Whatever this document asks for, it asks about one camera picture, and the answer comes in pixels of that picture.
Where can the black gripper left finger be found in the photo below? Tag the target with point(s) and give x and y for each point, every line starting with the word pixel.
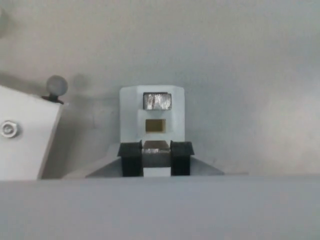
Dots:
pixel 131 160

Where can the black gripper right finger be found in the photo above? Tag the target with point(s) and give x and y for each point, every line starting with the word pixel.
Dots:
pixel 180 160

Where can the white three-hole peg holder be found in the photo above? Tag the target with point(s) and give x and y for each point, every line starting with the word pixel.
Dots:
pixel 128 117

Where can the white task board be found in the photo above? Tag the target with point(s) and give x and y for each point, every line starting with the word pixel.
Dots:
pixel 27 150

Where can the grey ball corner marker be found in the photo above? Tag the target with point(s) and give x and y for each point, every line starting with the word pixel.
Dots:
pixel 57 85

